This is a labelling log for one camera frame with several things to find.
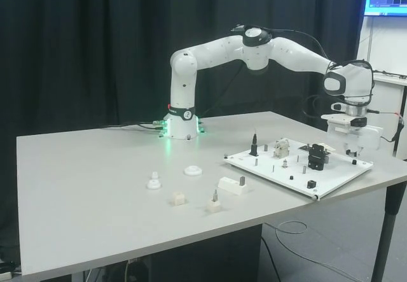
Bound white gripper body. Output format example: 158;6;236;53
327;123;382;152

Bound thin black rod red tag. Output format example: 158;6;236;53
368;108;402;116

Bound white task board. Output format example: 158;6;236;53
222;140;373;202

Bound white cabinet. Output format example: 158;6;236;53
355;16;407;161

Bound black table leg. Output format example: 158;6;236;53
371;182;404;282

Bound black upright plug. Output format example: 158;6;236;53
250;132;261;158

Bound white long plug holder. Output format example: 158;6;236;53
217;176;247;197

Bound white large gear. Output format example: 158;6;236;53
184;164;203;178

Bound white empty peg holder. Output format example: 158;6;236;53
171;192;187;207

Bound black curtain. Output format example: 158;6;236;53
0;0;366;260

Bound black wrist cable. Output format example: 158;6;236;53
330;59;375;102

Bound grey floor cable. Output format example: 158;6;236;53
274;220;376;282

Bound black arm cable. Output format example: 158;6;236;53
231;24;338;67

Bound black foot cable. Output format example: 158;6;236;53
104;120;167;132

